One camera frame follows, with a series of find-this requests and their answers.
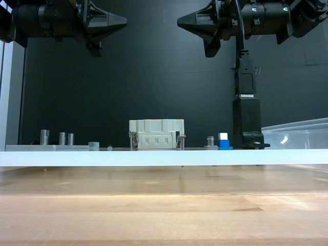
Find small blue holder white block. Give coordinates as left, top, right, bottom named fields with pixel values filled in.
left=217, top=132, right=233, bottom=150

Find white mounting board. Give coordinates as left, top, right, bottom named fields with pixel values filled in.
left=0, top=146, right=328, bottom=167

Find clear plastic tub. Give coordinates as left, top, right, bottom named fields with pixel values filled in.
left=261, top=117, right=328, bottom=150

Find black USB hub holder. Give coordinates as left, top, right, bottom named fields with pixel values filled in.
left=232, top=97, right=271, bottom=150

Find small metal standoff bolt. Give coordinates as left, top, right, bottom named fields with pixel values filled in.
left=204, top=136, right=218, bottom=149

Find grey metal plate with pegs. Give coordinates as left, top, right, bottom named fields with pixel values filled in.
left=5, top=129, right=90, bottom=152

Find beige multi-pin connector housing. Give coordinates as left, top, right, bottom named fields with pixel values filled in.
left=128, top=118, right=187, bottom=151

